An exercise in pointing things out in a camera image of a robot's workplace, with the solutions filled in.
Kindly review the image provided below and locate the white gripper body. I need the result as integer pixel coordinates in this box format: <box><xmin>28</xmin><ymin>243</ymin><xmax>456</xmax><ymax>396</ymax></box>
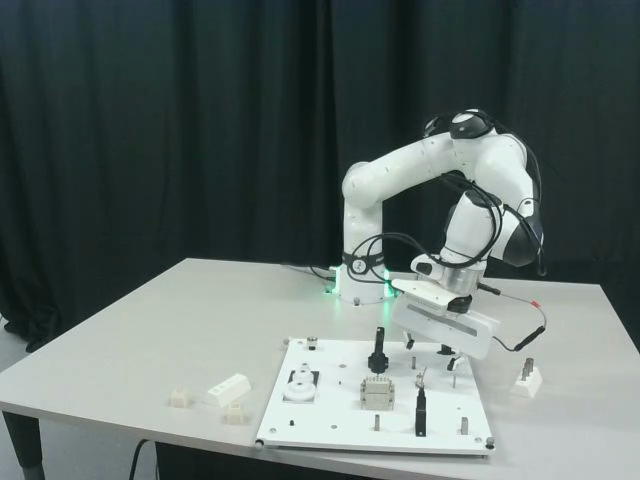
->
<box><xmin>391</xmin><ymin>293</ymin><xmax>497</xmax><ymax>361</ymax></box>

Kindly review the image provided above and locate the white peg holder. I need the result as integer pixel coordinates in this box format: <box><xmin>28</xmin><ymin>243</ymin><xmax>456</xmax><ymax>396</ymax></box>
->
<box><xmin>509</xmin><ymin>367</ymin><xmax>544</xmax><ymax>400</ymax></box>

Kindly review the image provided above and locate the black D-SUB plug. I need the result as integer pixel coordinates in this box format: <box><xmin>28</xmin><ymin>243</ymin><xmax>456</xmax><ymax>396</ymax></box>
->
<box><xmin>366</xmin><ymin>325</ymin><xmax>390</xmax><ymax>376</ymax></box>

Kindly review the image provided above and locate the black USB plug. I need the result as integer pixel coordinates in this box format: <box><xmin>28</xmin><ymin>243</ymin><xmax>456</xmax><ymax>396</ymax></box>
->
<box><xmin>414</xmin><ymin>389</ymin><xmax>431</xmax><ymax>437</ymax></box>

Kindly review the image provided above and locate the white task board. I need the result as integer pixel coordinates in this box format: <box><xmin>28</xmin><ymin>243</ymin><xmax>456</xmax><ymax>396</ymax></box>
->
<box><xmin>253</xmin><ymin>336</ymin><xmax>497</xmax><ymax>457</ymax></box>

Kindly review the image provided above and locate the white medium gear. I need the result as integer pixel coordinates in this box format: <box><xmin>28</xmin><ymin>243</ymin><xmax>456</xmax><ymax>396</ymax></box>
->
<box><xmin>282</xmin><ymin>380</ymin><xmax>318</xmax><ymax>403</ymax></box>

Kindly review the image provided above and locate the white wide holder with holes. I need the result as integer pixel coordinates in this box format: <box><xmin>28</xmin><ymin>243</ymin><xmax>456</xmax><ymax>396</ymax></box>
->
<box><xmin>204</xmin><ymin>373</ymin><xmax>253</xmax><ymax>408</ymax></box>

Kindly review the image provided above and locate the black curtain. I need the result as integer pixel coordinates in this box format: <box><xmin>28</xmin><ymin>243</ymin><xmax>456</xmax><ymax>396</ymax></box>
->
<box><xmin>0</xmin><ymin>0</ymin><xmax>640</xmax><ymax>354</ymax></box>

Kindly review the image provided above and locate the dark table leg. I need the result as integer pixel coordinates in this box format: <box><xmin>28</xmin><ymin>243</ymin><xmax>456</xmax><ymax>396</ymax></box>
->
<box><xmin>0</xmin><ymin>409</ymin><xmax>45</xmax><ymax>480</ymax></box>

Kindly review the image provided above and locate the thin black rod with wire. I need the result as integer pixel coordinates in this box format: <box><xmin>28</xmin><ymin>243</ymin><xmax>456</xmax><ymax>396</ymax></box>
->
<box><xmin>477</xmin><ymin>283</ymin><xmax>549</xmax><ymax>352</ymax></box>

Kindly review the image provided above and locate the black base cable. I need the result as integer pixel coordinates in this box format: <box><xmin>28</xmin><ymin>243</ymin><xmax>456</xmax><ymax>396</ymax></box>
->
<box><xmin>281</xmin><ymin>261</ymin><xmax>342</xmax><ymax>282</ymax></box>

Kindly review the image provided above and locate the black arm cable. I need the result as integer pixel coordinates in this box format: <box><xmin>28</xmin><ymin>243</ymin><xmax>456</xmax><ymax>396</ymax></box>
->
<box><xmin>348</xmin><ymin>110</ymin><xmax>550</xmax><ymax>277</ymax></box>

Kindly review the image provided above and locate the black cable under table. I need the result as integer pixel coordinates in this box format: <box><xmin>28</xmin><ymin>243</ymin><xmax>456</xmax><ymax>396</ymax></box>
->
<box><xmin>129</xmin><ymin>438</ymin><xmax>157</xmax><ymax>480</ymax></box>

